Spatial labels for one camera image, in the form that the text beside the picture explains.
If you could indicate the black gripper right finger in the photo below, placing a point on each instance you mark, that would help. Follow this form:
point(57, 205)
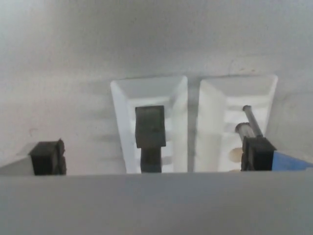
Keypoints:
point(258, 156)

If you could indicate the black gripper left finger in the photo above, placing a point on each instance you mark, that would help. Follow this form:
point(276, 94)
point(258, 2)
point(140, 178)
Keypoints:
point(46, 159)

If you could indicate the thick metal round peg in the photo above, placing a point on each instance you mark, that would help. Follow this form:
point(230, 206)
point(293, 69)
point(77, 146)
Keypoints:
point(244, 131)

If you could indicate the thin metal round peg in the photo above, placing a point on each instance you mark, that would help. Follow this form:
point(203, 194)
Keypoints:
point(253, 120)

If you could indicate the white round peg holder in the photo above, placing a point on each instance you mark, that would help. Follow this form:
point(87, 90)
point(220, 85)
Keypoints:
point(210, 127)

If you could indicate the white square peg holder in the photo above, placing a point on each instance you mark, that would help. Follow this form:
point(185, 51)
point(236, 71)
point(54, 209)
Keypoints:
point(122, 127)

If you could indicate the small metal square peg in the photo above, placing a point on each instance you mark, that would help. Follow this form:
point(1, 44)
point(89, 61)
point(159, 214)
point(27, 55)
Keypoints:
point(150, 160)

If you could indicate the large metal square peg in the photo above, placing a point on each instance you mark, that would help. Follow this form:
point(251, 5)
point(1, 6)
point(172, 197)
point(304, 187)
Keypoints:
point(150, 127)

